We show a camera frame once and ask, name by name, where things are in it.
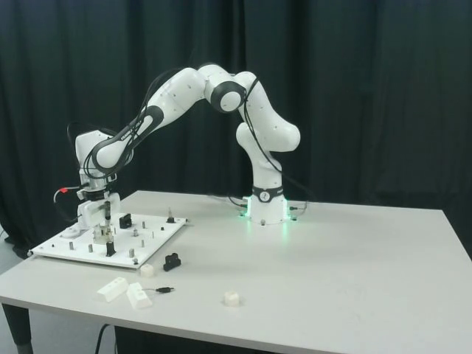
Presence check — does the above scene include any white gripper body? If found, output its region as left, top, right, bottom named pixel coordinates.
left=77, top=194, right=121, bottom=228

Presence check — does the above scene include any white large gear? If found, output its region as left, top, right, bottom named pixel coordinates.
left=61, top=226, right=84, bottom=241

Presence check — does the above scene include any white task board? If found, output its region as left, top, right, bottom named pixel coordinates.
left=27, top=210, right=191, bottom=269

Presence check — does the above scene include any long white peg holder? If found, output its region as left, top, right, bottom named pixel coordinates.
left=125, top=282, right=154, bottom=309
left=96, top=277, right=130, bottom=303

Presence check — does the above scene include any black D-SUB plug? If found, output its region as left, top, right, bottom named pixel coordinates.
left=162, top=253, right=184, bottom=272

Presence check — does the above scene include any black under-table cabinet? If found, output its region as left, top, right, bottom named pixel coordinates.
left=114, top=324, right=222, bottom=354

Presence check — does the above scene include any grey table leg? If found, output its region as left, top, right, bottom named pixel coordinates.
left=1, top=302, right=32, bottom=354

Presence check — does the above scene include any black curtain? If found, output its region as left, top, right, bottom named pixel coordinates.
left=0, top=0, right=472, bottom=255

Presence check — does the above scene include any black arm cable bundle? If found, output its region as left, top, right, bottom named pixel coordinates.
left=66, top=75, right=309, bottom=207

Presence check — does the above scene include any black floor cable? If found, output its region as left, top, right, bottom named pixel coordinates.
left=96, top=323, right=113, bottom=354

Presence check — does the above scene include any black base cable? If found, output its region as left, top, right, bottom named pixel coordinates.
left=209, top=193, right=249, bottom=208
left=289, top=200, right=310, bottom=222

